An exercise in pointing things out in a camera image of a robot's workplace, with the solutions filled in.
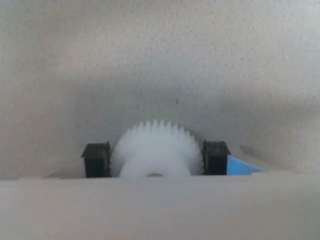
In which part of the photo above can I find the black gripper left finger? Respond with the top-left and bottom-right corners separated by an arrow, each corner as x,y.
42,141 -> 112,179

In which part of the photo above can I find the white medium gear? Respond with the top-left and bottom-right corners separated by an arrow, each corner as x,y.
110,119 -> 203,179

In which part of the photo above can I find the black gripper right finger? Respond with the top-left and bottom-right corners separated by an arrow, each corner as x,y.
201,139 -> 293,176

